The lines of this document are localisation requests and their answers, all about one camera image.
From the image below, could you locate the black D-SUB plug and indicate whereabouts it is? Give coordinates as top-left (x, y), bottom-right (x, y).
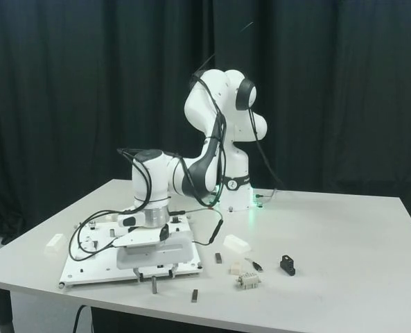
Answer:
top-left (279, 255), bottom-right (297, 277)

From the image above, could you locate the beige waterproof plug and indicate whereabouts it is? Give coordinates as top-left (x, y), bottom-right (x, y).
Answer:
top-left (234, 272), bottom-right (259, 289)

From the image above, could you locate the USB plug with short cable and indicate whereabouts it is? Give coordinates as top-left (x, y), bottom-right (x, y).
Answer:
top-left (245, 257), bottom-right (264, 273)

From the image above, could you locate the black cable at arm shoulder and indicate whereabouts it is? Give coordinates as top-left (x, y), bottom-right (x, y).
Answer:
top-left (247, 105), bottom-right (282, 196)

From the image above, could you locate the black curtain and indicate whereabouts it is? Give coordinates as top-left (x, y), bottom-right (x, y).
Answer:
top-left (0, 0), bottom-right (411, 244)

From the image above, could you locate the black looped cable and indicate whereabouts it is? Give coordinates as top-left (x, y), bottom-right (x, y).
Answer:
top-left (69, 207), bottom-right (130, 262)

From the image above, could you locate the white task board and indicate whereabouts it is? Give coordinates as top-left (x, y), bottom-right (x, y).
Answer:
top-left (58, 216), bottom-right (204, 288)

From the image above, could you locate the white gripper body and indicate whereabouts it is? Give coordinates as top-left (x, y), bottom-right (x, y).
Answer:
top-left (116, 232), bottom-right (195, 271)

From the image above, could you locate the black cable over wrist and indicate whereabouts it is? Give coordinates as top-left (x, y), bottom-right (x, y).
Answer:
top-left (116, 147), bottom-right (171, 213)

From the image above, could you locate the long white holder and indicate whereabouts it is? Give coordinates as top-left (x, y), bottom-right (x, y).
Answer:
top-left (45, 234), bottom-right (67, 255)
top-left (223, 234), bottom-right (253, 253)

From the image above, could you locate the black cable bundle along arm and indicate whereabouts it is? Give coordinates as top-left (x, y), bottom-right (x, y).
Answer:
top-left (189, 67), bottom-right (227, 209)

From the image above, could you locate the black cable under table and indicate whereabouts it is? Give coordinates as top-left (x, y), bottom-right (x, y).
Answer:
top-left (73, 304), bottom-right (92, 333)

